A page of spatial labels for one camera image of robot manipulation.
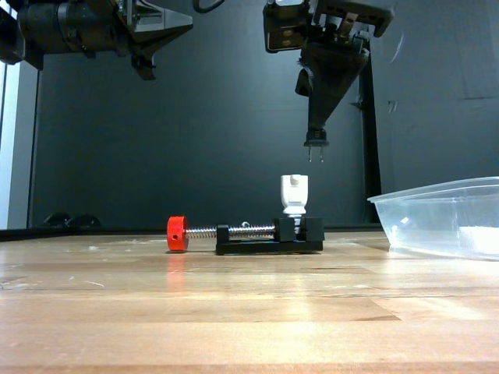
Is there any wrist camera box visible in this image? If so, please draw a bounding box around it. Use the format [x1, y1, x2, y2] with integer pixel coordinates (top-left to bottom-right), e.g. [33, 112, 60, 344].
[262, 0, 311, 55]

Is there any white receptacle socket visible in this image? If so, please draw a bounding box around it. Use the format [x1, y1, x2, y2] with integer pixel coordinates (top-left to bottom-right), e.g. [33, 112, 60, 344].
[279, 174, 310, 220]

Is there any clear plastic tub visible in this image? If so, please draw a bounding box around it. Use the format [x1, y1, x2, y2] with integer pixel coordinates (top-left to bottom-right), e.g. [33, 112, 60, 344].
[366, 175, 499, 262]

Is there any black power plug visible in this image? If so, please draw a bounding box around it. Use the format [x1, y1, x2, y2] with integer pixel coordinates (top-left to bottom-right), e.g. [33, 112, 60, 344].
[303, 129, 331, 164]

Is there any black clamp with red knob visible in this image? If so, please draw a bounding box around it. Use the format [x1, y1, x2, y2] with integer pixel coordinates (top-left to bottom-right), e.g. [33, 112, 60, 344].
[166, 214, 326, 257]

